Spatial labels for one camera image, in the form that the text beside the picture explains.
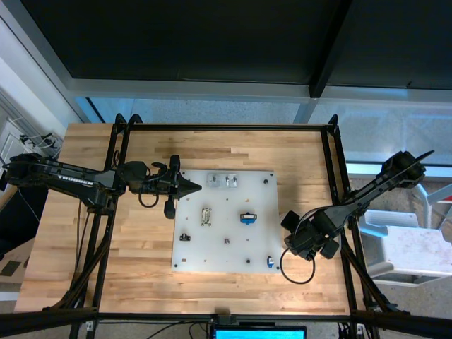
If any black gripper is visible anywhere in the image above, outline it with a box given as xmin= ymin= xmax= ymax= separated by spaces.
xmin=281 ymin=210 xmax=339 ymax=261
xmin=148 ymin=154 xmax=203 ymax=219

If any white plastic board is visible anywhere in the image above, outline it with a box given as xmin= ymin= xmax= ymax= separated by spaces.
xmin=171 ymin=169 xmax=283 ymax=273

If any blue laptop screen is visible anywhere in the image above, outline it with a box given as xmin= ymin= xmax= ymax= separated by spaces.
xmin=210 ymin=325 xmax=307 ymax=339

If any white plastic cart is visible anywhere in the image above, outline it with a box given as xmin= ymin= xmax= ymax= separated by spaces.
xmin=365 ymin=208 xmax=452 ymax=287

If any black equipment box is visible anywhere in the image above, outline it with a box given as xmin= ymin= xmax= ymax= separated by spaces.
xmin=0 ymin=185 xmax=49 ymax=261

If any brown cardboard box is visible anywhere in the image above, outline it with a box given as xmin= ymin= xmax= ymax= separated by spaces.
xmin=0 ymin=239 xmax=36 ymax=283

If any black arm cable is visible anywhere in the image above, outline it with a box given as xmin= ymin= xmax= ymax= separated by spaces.
xmin=138 ymin=190 xmax=159 ymax=209
xmin=279 ymin=246 xmax=316 ymax=285

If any black metal frame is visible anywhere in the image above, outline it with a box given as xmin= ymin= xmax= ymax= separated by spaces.
xmin=0 ymin=112 xmax=452 ymax=339

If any grey metal partition frame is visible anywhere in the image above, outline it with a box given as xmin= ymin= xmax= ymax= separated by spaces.
xmin=0 ymin=5 xmax=452 ymax=124

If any grey metal chair frame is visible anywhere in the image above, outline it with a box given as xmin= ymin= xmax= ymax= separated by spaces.
xmin=412 ymin=172 xmax=452 ymax=230

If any black white cable bundle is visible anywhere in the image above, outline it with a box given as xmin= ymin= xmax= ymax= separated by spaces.
xmin=19 ymin=131 xmax=63 ymax=149

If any black wall post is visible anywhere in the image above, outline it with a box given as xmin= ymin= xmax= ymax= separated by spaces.
xmin=309 ymin=0 xmax=354 ymax=99

